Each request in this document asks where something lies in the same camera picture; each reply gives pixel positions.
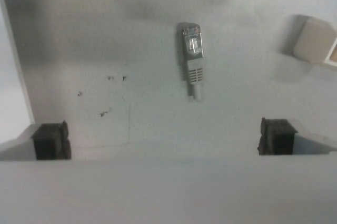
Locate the grey Ethernet plug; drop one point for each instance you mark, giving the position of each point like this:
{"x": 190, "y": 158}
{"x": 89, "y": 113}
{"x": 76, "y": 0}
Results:
{"x": 193, "y": 50}

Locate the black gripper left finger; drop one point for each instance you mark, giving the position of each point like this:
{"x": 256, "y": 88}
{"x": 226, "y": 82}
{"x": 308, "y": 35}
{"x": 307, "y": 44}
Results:
{"x": 51, "y": 142}

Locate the small cream cube holder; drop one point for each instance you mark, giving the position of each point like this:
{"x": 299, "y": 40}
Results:
{"x": 310, "y": 42}

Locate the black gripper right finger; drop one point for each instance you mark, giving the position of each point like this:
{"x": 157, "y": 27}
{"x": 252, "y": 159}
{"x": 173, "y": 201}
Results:
{"x": 276, "y": 139}

